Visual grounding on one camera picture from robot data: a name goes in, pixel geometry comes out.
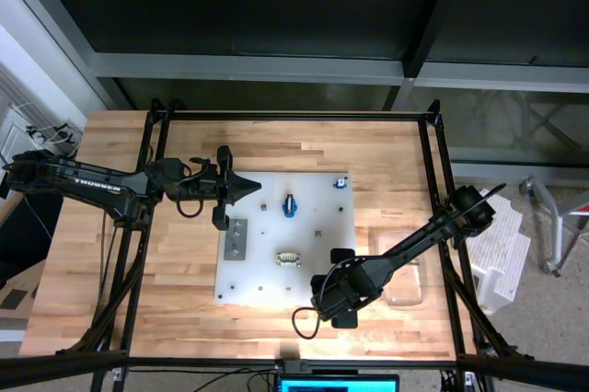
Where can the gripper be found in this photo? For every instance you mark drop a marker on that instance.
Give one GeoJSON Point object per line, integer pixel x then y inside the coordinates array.
{"type": "Point", "coordinates": [345, 293]}
{"type": "Point", "coordinates": [223, 189]}

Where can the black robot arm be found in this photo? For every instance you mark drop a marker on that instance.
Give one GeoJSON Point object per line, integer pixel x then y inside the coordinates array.
{"type": "Point", "coordinates": [101, 185]}
{"type": "Point", "coordinates": [414, 245]}

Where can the silver bar in blue clamp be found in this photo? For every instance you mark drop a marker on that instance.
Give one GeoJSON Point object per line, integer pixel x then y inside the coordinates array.
{"type": "Point", "coordinates": [289, 202]}

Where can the grey metal plate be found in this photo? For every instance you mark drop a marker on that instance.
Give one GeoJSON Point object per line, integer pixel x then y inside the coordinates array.
{"type": "Point", "coordinates": [235, 239]}

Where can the blue round clamp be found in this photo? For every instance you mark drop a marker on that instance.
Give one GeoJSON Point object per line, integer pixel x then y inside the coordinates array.
{"type": "Point", "coordinates": [289, 213]}

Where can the white task board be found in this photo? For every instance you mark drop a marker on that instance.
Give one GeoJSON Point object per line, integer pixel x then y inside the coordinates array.
{"type": "Point", "coordinates": [276, 235]}

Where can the clear plastic tub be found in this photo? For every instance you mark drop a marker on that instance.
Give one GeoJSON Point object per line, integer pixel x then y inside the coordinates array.
{"type": "Point", "coordinates": [407, 288]}

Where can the beige multi-pin connector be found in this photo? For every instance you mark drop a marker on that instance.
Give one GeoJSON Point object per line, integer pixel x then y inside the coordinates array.
{"type": "Point", "coordinates": [288, 258]}

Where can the laptop screen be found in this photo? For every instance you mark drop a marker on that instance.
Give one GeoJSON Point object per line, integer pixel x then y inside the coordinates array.
{"type": "Point", "coordinates": [338, 385]}

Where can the small blue connector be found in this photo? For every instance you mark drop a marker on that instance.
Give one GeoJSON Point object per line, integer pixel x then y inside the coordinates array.
{"type": "Point", "coordinates": [339, 184]}

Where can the white step stool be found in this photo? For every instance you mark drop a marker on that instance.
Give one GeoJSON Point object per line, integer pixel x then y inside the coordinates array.
{"type": "Point", "coordinates": [499, 263]}

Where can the white power strip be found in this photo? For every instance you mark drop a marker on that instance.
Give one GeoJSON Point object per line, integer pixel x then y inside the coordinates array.
{"type": "Point", "coordinates": [50, 136]}

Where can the cardboard box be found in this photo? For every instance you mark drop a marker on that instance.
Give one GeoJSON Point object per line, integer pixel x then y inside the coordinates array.
{"type": "Point", "coordinates": [18, 300]}

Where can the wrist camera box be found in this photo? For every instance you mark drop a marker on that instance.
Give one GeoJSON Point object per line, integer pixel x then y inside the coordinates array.
{"type": "Point", "coordinates": [169, 169]}
{"type": "Point", "coordinates": [319, 283]}

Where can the black metal frame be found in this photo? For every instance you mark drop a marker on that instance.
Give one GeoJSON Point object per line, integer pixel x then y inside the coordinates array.
{"type": "Point", "coordinates": [453, 286]}

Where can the grey metal chair frame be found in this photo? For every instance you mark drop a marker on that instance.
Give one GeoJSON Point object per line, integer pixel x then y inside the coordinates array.
{"type": "Point", "coordinates": [559, 235]}

